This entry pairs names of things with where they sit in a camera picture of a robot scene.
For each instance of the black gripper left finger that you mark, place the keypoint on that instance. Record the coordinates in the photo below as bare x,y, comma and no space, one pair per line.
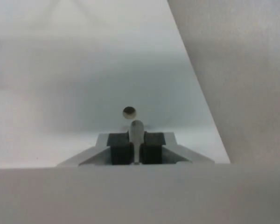
120,151

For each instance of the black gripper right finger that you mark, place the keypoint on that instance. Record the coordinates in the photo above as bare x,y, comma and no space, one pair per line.
151,151

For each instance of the white task board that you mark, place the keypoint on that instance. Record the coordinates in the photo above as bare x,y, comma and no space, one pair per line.
84,70

